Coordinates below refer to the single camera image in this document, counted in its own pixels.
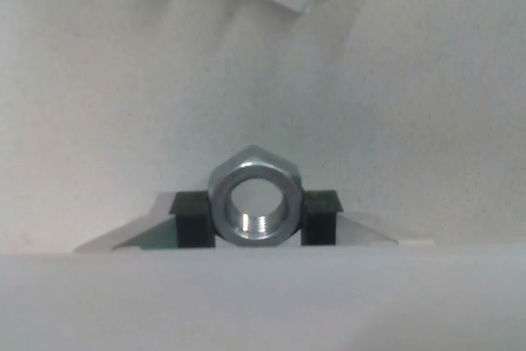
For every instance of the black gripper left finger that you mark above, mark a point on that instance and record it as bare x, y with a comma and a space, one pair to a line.
193, 223

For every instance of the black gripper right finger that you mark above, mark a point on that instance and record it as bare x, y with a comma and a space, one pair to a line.
318, 223

